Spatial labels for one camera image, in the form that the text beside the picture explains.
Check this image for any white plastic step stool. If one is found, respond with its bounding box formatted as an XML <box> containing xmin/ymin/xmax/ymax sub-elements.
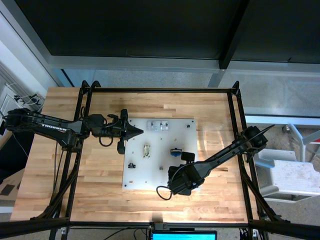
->
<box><xmin>254</xmin><ymin>148</ymin><xmax>320</xmax><ymax>203</ymax></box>

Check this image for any screen with blue edge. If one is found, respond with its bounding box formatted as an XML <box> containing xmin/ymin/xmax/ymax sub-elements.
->
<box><xmin>149</xmin><ymin>230</ymin><xmax>218</xmax><ymax>240</ymax></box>

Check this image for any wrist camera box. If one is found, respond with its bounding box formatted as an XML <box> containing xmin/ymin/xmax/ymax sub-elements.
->
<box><xmin>107</xmin><ymin>120</ymin><xmax>123</xmax><ymax>137</ymax></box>
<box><xmin>167</xmin><ymin>165</ymin><xmax>187</xmax><ymax>195</ymax></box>

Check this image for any black aluminium frame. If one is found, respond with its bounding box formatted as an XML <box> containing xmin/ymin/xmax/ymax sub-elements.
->
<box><xmin>0</xmin><ymin>79</ymin><xmax>320</xmax><ymax>240</ymax></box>

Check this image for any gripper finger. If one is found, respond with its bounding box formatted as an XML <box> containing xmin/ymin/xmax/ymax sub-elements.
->
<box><xmin>127</xmin><ymin>131</ymin><xmax>145</xmax><ymax>140</ymax></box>
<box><xmin>127</xmin><ymin>122</ymin><xmax>145</xmax><ymax>133</ymax></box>

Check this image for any clear plastic tub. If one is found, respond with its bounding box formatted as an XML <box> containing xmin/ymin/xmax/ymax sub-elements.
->
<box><xmin>201</xmin><ymin>122</ymin><xmax>226</xmax><ymax>153</ymax></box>

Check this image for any black low camera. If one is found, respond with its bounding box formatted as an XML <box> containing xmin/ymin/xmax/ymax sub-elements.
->
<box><xmin>152</xmin><ymin>221</ymin><xmax>168</xmax><ymax>231</ymax></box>

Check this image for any white board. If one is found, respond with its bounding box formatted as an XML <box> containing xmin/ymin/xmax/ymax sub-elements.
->
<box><xmin>121</xmin><ymin>117</ymin><xmax>202</xmax><ymax>192</ymax></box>

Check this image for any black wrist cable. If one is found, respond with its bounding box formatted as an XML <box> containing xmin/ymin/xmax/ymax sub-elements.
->
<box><xmin>98</xmin><ymin>113</ymin><xmax>120</xmax><ymax>148</ymax></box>
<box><xmin>156</xmin><ymin>184</ymin><xmax>174</xmax><ymax>201</ymax></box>

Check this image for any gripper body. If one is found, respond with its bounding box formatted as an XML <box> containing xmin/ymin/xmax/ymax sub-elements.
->
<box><xmin>116</xmin><ymin>109</ymin><xmax>130</xmax><ymax>155</ymax></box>
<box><xmin>180</xmin><ymin>151</ymin><xmax>201</xmax><ymax>196</ymax></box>

